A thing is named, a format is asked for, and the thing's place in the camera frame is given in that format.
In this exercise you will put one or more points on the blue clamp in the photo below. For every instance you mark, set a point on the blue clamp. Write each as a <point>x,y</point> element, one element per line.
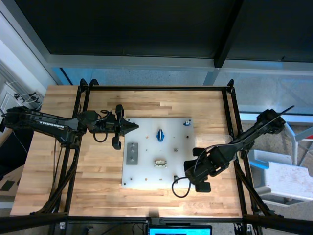
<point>157,135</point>

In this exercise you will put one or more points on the black aluminium frame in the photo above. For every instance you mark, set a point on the black aluminium frame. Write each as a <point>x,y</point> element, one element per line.
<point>156,88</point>

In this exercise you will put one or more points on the white task board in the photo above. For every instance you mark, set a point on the white task board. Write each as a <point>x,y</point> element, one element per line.
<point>151,171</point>

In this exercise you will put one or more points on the blue lit screen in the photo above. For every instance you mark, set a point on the blue lit screen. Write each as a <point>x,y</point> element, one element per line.
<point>179,231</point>

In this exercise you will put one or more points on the white connector housing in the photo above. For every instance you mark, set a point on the white connector housing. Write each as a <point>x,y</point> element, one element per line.
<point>160,163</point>

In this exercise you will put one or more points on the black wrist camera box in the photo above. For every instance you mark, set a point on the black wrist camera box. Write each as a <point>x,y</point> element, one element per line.
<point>189,170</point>

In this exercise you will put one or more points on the black plastic holder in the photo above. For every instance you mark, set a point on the black plastic holder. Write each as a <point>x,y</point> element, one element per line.
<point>175,178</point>

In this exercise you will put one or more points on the black vertical post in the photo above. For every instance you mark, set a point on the black vertical post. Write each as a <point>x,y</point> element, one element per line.
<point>228,36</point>

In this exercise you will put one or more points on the small blue holder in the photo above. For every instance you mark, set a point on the small blue holder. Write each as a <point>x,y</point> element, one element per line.
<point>185,124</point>

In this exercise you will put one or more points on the grey metal plate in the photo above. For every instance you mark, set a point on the grey metal plate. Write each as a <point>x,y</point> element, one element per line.
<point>129,154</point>

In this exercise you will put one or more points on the white cylindrical bar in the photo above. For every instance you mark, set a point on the white cylindrical bar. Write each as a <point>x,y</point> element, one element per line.
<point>160,135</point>

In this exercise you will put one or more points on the white step stool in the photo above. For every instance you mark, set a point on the white step stool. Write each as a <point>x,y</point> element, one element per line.
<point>283,176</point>

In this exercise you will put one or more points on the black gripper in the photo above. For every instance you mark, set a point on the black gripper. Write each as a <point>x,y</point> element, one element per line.
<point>204,169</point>
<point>110,127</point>

